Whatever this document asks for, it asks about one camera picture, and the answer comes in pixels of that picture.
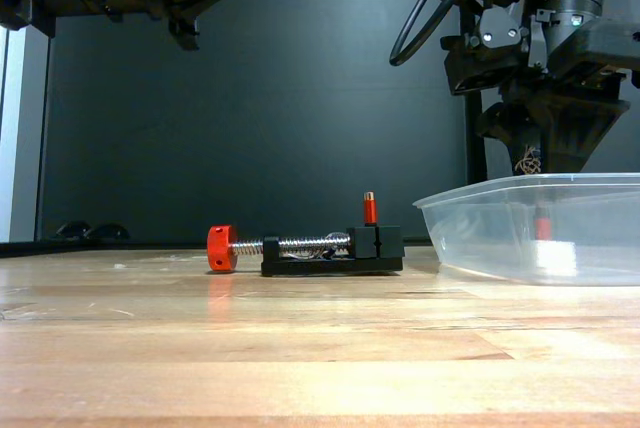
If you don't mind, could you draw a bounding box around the red rca connector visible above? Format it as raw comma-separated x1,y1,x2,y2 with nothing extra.
533,203,553,242

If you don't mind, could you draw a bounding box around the red rca jack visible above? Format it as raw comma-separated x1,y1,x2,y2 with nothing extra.
362,191,380,226

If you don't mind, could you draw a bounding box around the small white block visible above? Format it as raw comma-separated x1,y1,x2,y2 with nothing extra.
531,239,577,273

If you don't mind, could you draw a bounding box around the clear plastic tub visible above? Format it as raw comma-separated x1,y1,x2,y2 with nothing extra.
412,172,640,288

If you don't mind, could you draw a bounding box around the black clamp with red knob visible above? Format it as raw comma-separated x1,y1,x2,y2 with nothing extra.
206,223,405,278

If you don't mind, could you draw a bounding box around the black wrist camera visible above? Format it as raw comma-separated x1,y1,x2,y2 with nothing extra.
442,37,527,98

